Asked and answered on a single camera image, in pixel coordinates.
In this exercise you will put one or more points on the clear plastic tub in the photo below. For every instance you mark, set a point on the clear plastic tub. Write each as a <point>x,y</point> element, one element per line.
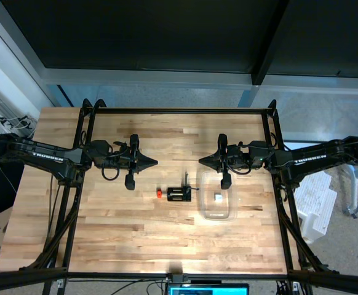
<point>216,212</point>

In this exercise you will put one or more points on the grey metal stand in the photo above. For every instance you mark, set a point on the grey metal stand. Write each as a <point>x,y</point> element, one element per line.
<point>354,184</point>

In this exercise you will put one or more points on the white foam block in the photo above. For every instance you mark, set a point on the white foam block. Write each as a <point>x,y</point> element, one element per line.
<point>315,202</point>

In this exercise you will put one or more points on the black backdrop post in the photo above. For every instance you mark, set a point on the black backdrop post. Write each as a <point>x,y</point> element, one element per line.
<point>268,46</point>

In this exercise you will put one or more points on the small white block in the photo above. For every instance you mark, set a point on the small white block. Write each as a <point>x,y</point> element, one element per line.
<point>218,197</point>

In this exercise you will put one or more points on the black vise with red knob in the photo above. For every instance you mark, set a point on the black vise with red knob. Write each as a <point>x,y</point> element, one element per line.
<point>177,194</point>

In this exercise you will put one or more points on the laptop screen with blue edge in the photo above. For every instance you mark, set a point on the laptop screen with blue edge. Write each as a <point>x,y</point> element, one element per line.
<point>208,290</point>

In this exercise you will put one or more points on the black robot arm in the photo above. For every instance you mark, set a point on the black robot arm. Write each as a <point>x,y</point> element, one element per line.
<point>43,155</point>
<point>308,159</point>

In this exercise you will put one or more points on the black curved frame bracket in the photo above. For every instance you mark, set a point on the black curved frame bracket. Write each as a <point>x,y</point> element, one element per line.
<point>86,104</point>
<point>272,104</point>
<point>99,103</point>

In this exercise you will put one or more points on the black metal table frame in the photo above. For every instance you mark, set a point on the black metal table frame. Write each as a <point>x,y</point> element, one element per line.
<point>179,111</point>

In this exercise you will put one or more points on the black table-level camera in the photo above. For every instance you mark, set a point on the black table-level camera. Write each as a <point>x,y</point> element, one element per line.
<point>176,276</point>

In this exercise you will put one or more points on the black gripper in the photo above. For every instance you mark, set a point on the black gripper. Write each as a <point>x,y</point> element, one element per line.
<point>126,158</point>
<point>236,156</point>

